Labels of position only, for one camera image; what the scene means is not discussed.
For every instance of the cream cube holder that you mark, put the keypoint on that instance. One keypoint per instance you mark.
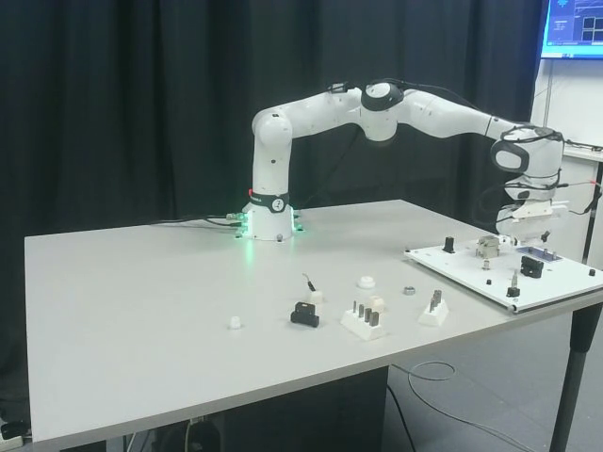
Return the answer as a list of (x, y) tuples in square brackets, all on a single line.
[(378, 304)]

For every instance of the large metal square peg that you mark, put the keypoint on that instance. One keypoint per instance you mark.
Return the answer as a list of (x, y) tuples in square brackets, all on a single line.
[(438, 301)]

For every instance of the large metal round peg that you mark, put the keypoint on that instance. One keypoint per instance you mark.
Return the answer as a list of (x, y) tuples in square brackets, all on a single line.
[(375, 318)]

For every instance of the blue screen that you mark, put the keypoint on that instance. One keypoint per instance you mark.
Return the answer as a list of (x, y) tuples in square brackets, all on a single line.
[(572, 28)]

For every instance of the black D-SUB plug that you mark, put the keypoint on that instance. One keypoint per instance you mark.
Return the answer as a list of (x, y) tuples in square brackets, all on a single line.
[(306, 314)]

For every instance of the white power strip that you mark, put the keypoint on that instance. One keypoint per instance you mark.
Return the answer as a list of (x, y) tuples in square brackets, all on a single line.
[(9, 435)]

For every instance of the metal waterproof plug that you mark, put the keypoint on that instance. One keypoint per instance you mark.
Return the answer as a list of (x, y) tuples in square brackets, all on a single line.
[(514, 280)]

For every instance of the black curtain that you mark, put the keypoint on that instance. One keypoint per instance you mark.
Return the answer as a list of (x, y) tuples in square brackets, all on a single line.
[(141, 94)]

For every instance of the white large gear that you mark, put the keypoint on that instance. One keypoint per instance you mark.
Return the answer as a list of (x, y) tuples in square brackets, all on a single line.
[(524, 239)]

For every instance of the white round peg holder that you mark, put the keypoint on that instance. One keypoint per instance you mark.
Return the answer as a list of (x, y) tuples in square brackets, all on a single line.
[(363, 330)]

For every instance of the white cabinet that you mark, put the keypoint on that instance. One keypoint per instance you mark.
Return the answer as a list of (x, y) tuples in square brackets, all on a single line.
[(589, 240)]

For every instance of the black table leg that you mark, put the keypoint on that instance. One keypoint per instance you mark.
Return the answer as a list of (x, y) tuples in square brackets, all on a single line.
[(572, 376)]

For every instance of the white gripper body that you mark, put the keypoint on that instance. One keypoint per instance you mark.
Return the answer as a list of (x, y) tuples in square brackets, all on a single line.
[(506, 221)]

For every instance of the small white plug holder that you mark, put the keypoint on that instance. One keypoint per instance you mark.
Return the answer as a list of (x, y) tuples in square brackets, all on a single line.
[(316, 296)]

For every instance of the white medium gear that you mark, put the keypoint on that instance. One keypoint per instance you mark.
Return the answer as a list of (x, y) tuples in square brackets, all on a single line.
[(364, 282)]

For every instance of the metal bolt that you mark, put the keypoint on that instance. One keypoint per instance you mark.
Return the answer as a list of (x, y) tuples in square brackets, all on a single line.
[(409, 290)]

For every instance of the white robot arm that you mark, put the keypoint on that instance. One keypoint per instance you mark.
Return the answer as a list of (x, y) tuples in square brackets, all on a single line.
[(271, 188)]

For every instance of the white task board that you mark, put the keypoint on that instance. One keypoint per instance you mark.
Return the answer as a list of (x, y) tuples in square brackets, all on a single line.
[(471, 278)]

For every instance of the white small gear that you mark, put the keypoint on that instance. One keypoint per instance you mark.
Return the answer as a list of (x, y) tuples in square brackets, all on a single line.
[(233, 323)]

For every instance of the medium metal round peg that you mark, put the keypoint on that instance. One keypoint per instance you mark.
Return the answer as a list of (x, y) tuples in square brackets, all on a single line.
[(368, 314)]

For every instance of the white square peg holder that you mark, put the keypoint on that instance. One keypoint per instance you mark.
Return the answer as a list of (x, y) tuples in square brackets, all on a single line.
[(431, 318)]

